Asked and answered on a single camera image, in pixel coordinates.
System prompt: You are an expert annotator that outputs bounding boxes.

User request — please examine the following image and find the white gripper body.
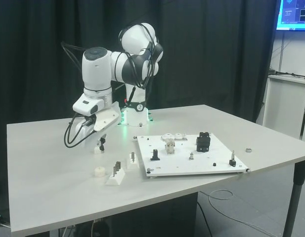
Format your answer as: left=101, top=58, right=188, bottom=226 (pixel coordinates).
left=79, top=119, right=108, bottom=150

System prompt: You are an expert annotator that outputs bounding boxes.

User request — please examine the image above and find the white two-peg holder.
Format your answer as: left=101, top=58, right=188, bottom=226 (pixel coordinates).
left=105, top=169, right=126, bottom=186

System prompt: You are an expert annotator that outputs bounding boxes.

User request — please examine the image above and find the black curtain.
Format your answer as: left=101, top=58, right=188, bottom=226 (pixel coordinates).
left=0, top=0, right=277, bottom=218

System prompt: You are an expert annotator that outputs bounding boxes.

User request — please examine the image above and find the white task board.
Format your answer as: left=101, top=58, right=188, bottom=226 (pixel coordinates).
left=132, top=134, right=252, bottom=179

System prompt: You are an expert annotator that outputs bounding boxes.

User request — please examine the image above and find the black D-SUB plug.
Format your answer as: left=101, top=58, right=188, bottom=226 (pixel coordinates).
left=196, top=132, right=212, bottom=153

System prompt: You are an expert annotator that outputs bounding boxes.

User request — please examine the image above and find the white cabinet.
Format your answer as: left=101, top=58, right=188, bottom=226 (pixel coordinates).
left=262, top=74, right=305, bottom=143

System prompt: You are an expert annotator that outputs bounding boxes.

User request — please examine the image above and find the black table leg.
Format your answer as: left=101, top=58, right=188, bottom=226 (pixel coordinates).
left=283, top=158, right=305, bottom=237

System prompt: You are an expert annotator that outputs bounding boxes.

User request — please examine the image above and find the blue screen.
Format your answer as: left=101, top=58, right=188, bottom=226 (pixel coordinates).
left=275, top=0, right=305, bottom=32

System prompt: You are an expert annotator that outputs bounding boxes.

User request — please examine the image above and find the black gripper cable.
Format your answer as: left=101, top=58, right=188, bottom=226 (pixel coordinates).
left=64, top=115, right=96, bottom=149

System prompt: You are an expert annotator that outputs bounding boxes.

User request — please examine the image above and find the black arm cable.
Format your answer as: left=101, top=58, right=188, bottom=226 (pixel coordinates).
left=61, top=23, right=155, bottom=90

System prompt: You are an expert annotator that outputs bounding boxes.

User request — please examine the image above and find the black floor cable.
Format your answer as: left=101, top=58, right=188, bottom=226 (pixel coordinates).
left=197, top=197, right=214, bottom=237

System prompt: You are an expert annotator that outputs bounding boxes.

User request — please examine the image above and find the grey floor cable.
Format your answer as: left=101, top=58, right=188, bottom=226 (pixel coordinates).
left=208, top=189, right=286, bottom=237

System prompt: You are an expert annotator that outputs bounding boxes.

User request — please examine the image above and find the black cable on cabinet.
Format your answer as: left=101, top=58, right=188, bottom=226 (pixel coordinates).
left=268, top=70, right=305, bottom=80

